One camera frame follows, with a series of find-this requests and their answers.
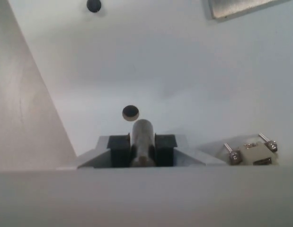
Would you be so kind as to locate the metal round peg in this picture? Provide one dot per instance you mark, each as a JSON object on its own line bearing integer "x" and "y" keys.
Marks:
{"x": 142, "y": 139}

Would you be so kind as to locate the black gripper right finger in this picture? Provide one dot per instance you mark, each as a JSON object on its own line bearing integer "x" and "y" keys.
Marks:
{"x": 164, "y": 151}

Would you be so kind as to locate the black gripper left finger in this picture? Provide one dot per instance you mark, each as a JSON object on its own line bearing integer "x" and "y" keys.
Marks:
{"x": 119, "y": 151}

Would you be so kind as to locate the white task board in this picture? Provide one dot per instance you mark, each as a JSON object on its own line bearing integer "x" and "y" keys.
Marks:
{"x": 160, "y": 71}

